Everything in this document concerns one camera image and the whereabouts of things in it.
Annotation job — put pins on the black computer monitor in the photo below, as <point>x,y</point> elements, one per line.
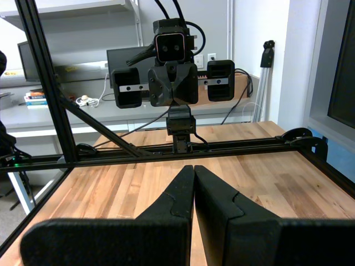
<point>26,63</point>
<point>122,58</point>

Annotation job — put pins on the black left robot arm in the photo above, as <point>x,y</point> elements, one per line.
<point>180,124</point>

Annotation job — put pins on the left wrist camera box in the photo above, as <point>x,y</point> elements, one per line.
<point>169,47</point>

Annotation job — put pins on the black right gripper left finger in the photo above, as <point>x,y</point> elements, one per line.
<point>124,241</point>

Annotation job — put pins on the stack of books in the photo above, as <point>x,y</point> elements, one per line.
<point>36,99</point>

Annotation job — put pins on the black and silver tripod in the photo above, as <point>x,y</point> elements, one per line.
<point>267,58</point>

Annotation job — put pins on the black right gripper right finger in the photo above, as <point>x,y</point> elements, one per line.
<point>263,241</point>

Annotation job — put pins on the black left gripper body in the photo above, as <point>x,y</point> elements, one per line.
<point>127,97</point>

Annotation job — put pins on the grey wall shelf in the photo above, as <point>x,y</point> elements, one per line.
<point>69,8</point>

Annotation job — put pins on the long brown box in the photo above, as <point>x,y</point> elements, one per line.
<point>241,88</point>

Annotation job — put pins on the white wall outlet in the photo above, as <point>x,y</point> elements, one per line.
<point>212,57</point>
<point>198,59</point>

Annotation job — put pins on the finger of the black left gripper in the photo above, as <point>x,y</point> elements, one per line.
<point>161,91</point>
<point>185,86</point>

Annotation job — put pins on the grey desk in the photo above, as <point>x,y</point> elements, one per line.
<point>33,116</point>

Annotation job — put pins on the black metal frame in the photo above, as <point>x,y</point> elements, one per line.
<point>43,69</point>

